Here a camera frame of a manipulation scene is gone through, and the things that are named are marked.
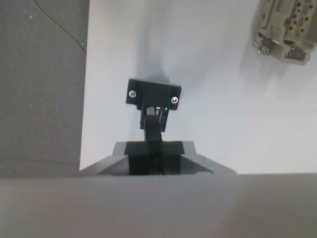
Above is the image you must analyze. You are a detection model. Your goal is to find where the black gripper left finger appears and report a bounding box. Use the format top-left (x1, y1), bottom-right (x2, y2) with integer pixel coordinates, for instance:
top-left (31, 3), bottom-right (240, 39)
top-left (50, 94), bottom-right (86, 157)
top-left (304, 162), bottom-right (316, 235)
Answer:
top-left (79, 140), bottom-right (151, 177)

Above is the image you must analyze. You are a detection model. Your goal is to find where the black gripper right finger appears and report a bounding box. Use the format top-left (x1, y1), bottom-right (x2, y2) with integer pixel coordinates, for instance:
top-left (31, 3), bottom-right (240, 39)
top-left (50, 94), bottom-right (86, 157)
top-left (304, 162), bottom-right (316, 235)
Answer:
top-left (159, 140), bottom-right (237, 176)

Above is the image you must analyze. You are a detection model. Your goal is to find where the black USB plug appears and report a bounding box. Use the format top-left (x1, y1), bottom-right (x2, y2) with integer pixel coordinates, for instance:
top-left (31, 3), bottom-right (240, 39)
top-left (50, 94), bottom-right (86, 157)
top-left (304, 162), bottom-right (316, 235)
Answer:
top-left (144, 106), bottom-right (164, 150)

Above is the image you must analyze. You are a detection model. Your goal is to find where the white task board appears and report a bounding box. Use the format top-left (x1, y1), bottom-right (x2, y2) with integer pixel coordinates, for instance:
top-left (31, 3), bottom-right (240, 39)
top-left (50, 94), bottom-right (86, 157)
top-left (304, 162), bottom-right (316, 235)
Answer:
top-left (79, 0), bottom-right (317, 176)

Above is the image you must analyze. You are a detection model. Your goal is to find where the thin pale yellow cable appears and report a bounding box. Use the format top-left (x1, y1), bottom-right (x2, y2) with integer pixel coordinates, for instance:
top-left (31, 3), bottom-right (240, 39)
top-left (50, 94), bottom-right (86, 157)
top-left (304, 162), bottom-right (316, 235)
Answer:
top-left (34, 0), bottom-right (87, 54)

